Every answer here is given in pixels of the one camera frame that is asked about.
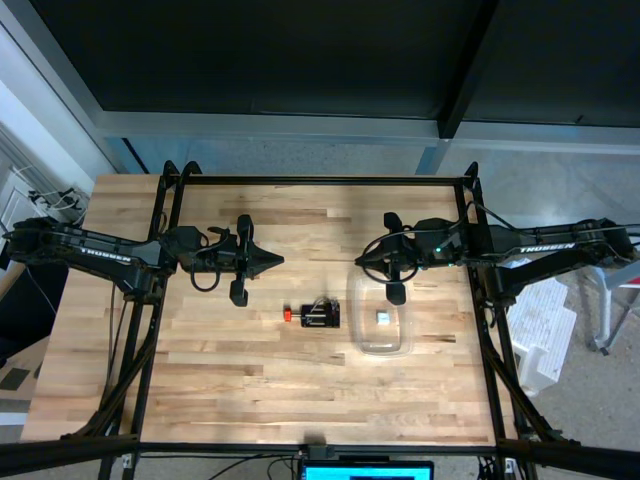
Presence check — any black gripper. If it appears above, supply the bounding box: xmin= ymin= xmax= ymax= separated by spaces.
xmin=199 ymin=214 xmax=285 ymax=307
xmin=354 ymin=212 xmax=432 ymax=307

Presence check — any clear plastic tub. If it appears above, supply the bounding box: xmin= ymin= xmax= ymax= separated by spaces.
xmin=346 ymin=272 xmax=416 ymax=358

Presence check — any black vise with red knob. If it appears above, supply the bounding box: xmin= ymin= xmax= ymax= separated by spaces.
xmin=282 ymin=297 xmax=342 ymax=330

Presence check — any white foam packing block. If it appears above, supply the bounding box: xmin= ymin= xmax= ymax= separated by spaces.
xmin=503 ymin=274 xmax=577 ymax=400

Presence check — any blue laptop screen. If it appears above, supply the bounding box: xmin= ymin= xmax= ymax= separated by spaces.
xmin=298 ymin=459 xmax=435 ymax=480

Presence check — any cardboard box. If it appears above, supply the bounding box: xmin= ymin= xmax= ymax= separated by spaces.
xmin=0 ymin=334 xmax=46 ymax=416

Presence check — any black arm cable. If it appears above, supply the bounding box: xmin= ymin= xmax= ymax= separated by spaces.
xmin=189 ymin=227 xmax=232 ymax=293
xmin=360 ymin=224 xmax=454 ymax=285

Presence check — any black metal frame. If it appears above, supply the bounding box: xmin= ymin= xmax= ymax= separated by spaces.
xmin=0 ymin=159 xmax=640 ymax=480

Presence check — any black table-level camera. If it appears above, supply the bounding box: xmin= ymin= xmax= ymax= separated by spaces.
xmin=298 ymin=433 xmax=335 ymax=462

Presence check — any grey metal chair frame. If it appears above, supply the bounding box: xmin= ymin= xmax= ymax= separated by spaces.
xmin=579 ymin=264 xmax=640 ymax=357

